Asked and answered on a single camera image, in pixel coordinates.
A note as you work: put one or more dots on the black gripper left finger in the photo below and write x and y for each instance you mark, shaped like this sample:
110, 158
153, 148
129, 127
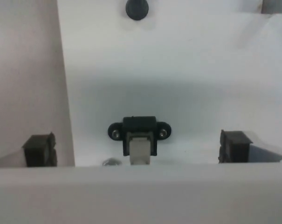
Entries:
39, 151

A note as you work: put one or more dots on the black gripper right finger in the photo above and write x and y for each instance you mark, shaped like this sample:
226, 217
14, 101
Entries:
235, 149

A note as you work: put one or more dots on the metal square peg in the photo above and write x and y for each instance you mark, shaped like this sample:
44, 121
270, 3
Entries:
140, 150

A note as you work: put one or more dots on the small metal screw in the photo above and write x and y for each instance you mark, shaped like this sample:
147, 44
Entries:
111, 162

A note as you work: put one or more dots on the white task board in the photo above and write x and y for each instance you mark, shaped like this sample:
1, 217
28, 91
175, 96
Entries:
178, 70

